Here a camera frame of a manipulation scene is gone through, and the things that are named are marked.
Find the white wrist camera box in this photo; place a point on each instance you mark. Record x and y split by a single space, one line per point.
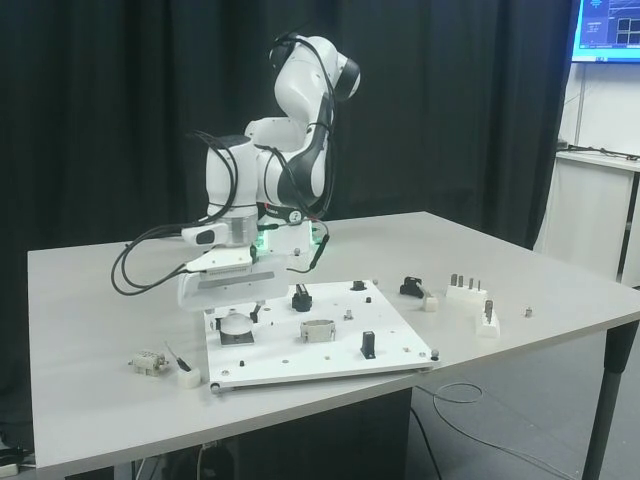
192 235

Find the metal BNC plug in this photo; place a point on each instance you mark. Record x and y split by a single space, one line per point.
348 315

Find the black table leg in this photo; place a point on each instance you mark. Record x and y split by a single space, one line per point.
607 400

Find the medium metal square peg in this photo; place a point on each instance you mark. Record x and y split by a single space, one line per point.
462 282

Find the large metal round peg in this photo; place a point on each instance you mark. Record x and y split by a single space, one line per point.
489 305

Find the white power strip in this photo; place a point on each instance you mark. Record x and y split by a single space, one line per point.
12 467

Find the flat white mounting plate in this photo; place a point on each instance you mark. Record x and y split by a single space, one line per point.
220 261

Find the large metal square peg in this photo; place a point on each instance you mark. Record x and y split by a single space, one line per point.
454 280

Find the small white plug holder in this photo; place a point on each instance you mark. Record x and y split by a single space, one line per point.
189 378
431 304

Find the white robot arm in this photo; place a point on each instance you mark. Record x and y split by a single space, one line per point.
300 90

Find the white round peg holder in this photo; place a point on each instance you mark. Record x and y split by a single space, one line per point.
487 327

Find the white large gear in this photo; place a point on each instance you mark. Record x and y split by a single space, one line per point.
235 326

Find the white square peg holder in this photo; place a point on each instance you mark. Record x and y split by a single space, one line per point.
465 295

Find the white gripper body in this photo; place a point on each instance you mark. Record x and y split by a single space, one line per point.
232 292

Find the white task board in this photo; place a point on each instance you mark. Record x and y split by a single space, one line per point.
300 360

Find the white cabinet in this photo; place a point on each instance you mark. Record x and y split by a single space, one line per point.
590 215

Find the blue screen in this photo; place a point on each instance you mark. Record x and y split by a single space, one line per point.
607 30

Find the black curtain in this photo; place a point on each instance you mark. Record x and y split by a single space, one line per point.
75 100

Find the small metal bolt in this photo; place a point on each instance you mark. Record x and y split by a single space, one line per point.
527 312

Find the beige waterproof plug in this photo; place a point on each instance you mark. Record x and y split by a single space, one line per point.
142 362

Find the black Ethernet plug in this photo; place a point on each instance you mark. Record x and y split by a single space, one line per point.
184 365

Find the silver USB plug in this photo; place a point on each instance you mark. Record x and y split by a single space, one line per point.
425 293

